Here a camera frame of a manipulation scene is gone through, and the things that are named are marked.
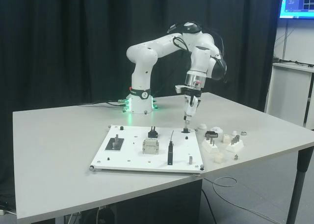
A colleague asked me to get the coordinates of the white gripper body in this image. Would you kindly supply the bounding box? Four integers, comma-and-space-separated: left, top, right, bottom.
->
182, 93, 201, 117

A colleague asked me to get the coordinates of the white peg holder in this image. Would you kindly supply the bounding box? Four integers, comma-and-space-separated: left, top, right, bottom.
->
225, 137, 245, 152
201, 138, 220, 154

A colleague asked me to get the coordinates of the white large gear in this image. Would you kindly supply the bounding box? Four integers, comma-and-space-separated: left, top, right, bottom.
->
210, 126, 224, 137

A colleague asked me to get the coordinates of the grey metal connector housing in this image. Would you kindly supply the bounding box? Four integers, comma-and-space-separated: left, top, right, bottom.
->
142, 139, 159, 156

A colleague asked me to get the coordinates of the white task board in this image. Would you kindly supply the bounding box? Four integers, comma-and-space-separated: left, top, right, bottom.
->
89, 124, 206, 174

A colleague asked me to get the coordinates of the black controller box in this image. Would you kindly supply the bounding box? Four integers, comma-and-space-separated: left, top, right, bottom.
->
105, 176, 204, 224

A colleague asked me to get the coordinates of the white cabinet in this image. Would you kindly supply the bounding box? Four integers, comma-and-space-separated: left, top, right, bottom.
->
265, 61, 314, 131

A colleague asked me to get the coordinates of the black table leg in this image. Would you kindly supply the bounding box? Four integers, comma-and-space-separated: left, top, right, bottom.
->
295, 149, 309, 224

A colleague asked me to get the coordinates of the black curtain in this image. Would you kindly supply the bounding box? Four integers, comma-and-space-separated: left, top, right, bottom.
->
0, 0, 281, 112

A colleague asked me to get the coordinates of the blue screen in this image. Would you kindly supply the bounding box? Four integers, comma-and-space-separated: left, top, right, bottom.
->
279, 0, 314, 20

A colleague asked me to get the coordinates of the white power strip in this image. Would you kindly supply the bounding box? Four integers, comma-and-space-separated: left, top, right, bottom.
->
0, 208, 16, 217

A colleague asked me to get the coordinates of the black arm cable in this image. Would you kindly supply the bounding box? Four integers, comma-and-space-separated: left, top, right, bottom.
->
167, 22, 228, 84

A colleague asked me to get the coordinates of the grey floor cable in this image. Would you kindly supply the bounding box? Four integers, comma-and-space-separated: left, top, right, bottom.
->
211, 176, 314, 224

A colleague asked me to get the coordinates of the black base cable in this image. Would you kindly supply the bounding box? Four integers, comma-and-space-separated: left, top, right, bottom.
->
82, 99, 129, 110

